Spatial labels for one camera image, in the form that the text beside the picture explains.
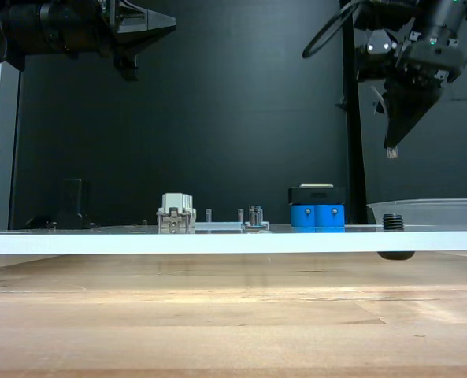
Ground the rj45 connector with grey cable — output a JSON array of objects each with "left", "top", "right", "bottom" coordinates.
[{"left": 369, "top": 84, "right": 400, "bottom": 160}]

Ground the black D-sub connector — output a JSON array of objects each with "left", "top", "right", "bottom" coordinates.
[{"left": 287, "top": 183, "right": 346, "bottom": 206}]

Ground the grey rectangular connector housing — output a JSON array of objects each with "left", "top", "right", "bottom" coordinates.
[{"left": 156, "top": 192, "right": 197, "bottom": 235}]

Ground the clear plastic tub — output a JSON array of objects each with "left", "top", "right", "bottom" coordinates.
[{"left": 366, "top": 198, "right": 467, "bottom": 232}]

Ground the black round threaded screw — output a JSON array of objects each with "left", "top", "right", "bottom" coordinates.
[{"left": 381, "top": 213, "right": 404, "bottom": 231}]

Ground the black rubber board foot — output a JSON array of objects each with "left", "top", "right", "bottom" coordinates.
[{"left": 376, "top": 251, "right": 416, "bottom": 262}]

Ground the small metal socket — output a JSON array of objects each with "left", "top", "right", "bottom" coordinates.
[{"left": 243, "top": 205, "right": 271, "bottom": 232}]

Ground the white mounting board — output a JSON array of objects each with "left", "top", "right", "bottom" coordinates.
[{"left": 0, "top": 224, "right": 467, "bottom": 255}]

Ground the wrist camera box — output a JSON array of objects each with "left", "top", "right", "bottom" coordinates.
[{"left": 365, "top": 30, "right": 402, "bottom": 56}]

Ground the black upright post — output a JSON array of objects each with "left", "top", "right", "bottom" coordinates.
[{"left": 339, "top": 0, "right": 369, "bottom": 224}]

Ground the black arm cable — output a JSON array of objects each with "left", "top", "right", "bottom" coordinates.
[{"left": 302, "top": 0, "right": 361, "bottom": 60}]

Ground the blue D-sub mount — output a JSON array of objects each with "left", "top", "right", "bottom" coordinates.
[{"left": 290, "top": 203, "right": 346, "bottom": 233}]

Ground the small black clamp mount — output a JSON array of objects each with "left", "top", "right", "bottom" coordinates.
[{"left": 26, "top": 177, "right": 97, "bottom": 230}]

